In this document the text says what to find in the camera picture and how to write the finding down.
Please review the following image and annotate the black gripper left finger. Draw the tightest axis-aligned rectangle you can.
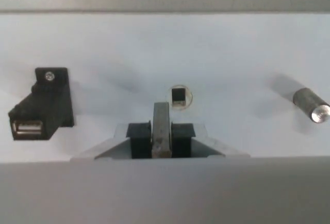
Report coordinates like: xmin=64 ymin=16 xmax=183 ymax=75
xmin=94 ymin=120 xmax=153 ymax=160

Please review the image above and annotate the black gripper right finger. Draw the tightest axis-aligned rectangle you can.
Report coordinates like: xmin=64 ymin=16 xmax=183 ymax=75
xmin=170 ymin=122 xmax=225 ymax=159

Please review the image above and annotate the metal square peg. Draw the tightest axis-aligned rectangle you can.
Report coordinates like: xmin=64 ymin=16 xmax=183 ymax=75
xmin=151 ymin=102 xmax=173 ymax=159

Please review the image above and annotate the white task board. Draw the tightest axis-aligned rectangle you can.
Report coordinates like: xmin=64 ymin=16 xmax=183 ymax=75
xmin=0 ymin=9 xmax=330 ymax=163

